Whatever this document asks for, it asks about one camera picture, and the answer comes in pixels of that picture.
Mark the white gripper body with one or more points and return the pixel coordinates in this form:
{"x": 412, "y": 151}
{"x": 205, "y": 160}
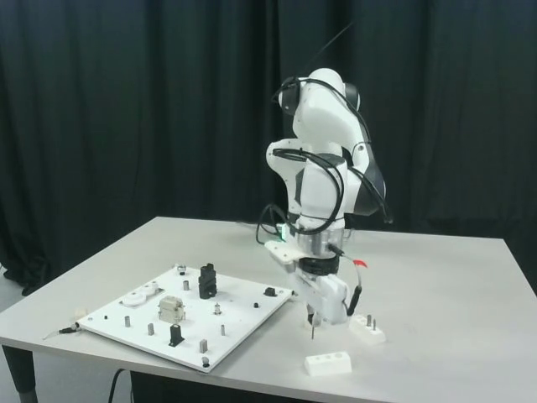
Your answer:
{"x": 331, "y": 298}

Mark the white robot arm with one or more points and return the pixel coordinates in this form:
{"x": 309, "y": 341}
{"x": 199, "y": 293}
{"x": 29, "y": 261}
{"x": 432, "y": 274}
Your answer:
{"x": 323, "y": 109}

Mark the white three-hole peg holder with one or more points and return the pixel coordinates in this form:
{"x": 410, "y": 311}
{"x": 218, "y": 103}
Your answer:
{"x": 327, "y": 364}

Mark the white peg holder with pegs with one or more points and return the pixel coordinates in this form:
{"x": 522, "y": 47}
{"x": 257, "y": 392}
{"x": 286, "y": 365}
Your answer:
{"x": 369, "y": 336}

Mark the metal square peg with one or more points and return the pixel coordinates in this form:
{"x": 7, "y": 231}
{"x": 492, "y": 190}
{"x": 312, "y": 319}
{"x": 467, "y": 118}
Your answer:
{"x": 151, "y": 329}
{"x": 204, "y": 345}

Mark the metal BNC plug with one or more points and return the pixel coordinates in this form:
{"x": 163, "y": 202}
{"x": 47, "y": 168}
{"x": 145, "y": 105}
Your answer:
{"x": 217, "y": 310}

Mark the black D-SUB plug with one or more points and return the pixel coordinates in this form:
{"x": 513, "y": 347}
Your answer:
{"x": 207, "y": 282}

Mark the black USB plug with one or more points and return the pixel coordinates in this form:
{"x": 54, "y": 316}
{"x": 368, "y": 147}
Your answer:
{"x": 176, "y": 337}

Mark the metal waterproof plug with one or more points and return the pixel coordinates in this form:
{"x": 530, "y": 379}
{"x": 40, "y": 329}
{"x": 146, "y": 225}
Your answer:
{"x": 171, "y": 311}

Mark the white small gear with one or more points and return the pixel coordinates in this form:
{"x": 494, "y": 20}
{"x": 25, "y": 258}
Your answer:
{"x": 154, "y": 285}

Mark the white medium gear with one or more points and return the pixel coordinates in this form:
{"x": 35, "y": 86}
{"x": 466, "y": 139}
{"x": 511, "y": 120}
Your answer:
{"x": 149, "y": 292}

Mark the white task board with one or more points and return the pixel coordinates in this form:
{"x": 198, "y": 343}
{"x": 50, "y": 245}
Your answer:
{"x": 138, "y": 331}

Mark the white large gear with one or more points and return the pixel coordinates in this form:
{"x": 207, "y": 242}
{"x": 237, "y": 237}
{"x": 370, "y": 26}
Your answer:
{"x": 133, "y": 300}

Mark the black curtain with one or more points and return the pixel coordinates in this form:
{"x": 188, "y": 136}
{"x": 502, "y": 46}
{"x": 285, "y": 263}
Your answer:
{"x": 126, "y": 105}

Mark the black table leg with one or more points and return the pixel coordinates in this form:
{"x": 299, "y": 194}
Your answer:
{"x": 19, "y": 373}

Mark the flat white mount plate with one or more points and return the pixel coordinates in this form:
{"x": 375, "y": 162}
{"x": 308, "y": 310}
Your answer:
{"x": 285, "y": 252}

